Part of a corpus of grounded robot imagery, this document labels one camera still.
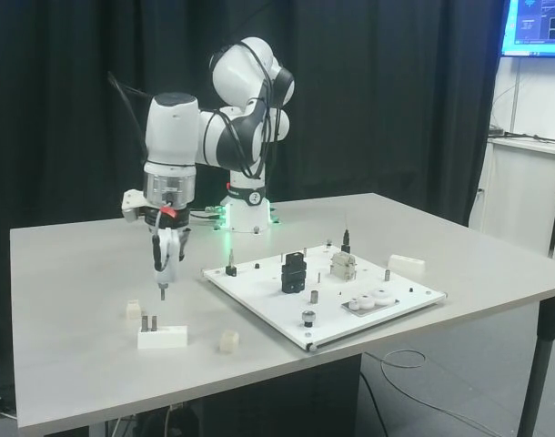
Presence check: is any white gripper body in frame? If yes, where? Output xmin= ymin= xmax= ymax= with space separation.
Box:
xmin=150 ymin=226 xmax=183 ymax=286

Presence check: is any white peg holder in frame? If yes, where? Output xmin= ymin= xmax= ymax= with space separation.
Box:
xmin=136 ymin=323 xmax=189 ymax=351

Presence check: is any white task board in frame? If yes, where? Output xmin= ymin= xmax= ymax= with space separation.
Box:
xmin=200 ymin=240 xmax=448 ymax=353

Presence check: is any black D-SUB plug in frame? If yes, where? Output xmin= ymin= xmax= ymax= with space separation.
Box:
xmin=280 ymin=251 xmax=308 ymax=294

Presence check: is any grey waterproof plug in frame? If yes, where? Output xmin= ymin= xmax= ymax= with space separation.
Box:
xmin=330 ymin=252 xmax=358 ymax=279

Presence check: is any black USB plug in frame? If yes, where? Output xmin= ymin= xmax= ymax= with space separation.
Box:
xmin=340 ymin=213 xmax=353 ymax=254

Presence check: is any black curtain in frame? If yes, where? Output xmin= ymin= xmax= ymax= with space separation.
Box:
xmin=0 ymin=0 xmax=510 ymax=411

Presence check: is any white holder with holes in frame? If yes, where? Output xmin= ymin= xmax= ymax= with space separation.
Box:
xmin=387 ymin=253 xmax=428 ymax=274

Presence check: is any white cabinet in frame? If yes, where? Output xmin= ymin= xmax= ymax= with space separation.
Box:
xmin=468 ymin=134 xmax=555 ymax=263

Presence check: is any black table leg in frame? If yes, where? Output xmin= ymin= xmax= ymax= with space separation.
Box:
xmin=516 ymin=300 xmax=555 ymax=437

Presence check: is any blue screen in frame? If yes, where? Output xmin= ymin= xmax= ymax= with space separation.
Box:
xmin=499 ymin=0 xmax=555 ymax=59

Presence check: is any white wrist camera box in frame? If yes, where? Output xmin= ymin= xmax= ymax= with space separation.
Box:
xmin=121 ymin=188 xmax=147 ymax=224

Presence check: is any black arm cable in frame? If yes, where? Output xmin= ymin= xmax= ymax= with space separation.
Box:
xmin=106 ymin=38 xmax=281 ymax=179

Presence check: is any grey floor cable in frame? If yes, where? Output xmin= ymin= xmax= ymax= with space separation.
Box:
xmin=378 ymin=348 xmax=555 ymax=437

